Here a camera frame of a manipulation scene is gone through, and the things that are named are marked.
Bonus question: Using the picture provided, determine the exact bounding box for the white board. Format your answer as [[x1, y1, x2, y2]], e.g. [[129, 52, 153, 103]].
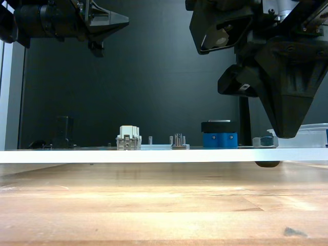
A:
[[0, 145, 328, 164]]

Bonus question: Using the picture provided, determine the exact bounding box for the black vertical post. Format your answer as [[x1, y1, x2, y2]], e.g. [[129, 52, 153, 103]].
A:
[[238, 95, 251, 147]]

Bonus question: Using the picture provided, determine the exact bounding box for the silver M12 hex nut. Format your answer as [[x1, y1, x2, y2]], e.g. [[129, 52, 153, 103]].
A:
[[252, 136, 279, 149]]

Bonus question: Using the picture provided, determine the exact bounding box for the aluminium block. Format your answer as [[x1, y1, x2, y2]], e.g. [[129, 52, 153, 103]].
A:
[[140, 144, 173, 150]]

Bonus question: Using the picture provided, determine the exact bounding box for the blue D-sub connector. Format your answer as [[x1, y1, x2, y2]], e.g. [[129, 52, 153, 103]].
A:
[[200, 118, 239, 149]]

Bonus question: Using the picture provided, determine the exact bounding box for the black USB socket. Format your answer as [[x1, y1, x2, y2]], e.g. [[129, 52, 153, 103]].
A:
[[52, 115, 77, 150]]

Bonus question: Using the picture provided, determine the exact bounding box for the grey-white connector housing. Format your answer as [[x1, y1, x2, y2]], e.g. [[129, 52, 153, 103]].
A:
[[115, 125, 143, 151]]

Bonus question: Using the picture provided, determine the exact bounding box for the clear plastic tub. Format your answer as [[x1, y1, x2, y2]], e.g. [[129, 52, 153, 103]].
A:
[[266, 122, 328, 149]]

